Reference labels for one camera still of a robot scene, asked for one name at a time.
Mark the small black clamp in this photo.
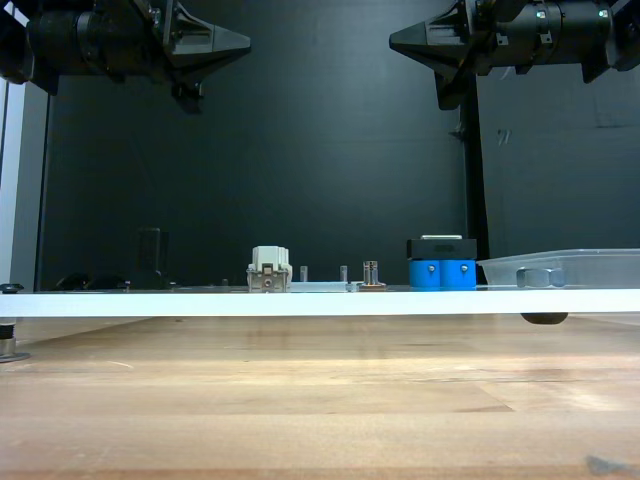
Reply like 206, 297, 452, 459
134, 226, 169, 291

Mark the blue and black connector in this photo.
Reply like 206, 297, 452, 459
406, 233, 478, 290

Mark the grey connector housing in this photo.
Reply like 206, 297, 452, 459
246, 244, 292, 294

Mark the clear plastic tub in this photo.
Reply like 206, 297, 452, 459
476, 248, 640, 291

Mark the small brass socket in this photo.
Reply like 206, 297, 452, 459
359, 258, 387, 291

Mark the black rubber board foot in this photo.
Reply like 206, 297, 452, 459
519, 312, 569, 327

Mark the white board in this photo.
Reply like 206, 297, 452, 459
0, 291, 640, 319

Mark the silver threaded board foot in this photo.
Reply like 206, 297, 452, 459
0, 319, 31, 362

